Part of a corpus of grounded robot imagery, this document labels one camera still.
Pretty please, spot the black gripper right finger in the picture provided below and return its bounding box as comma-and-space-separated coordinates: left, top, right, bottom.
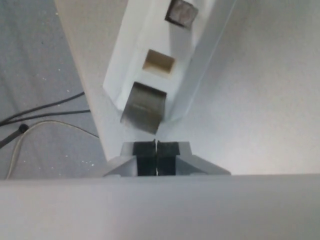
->
156, 141, 231, 177

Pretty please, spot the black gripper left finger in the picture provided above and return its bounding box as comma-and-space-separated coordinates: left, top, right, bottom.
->
103, 141, 157, 178

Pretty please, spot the large metal square peg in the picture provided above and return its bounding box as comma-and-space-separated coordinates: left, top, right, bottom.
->
119, 81, 168, 135

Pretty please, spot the white square peg holder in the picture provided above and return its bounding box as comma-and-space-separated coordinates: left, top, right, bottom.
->
102, 0, 238, 126

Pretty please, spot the small metal square peg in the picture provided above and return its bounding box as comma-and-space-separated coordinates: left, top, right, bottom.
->
164, 0, 200, 29

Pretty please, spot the dark rod with black knob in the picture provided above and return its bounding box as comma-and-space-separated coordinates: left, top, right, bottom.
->
0, 123, 29, 149

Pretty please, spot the white floor cable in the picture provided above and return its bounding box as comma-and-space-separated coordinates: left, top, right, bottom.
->
5, 120, 100, 180

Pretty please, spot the black floor cable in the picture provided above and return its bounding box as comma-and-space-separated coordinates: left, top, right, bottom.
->
0, 109, 91, 127
0, 91, 86, 126

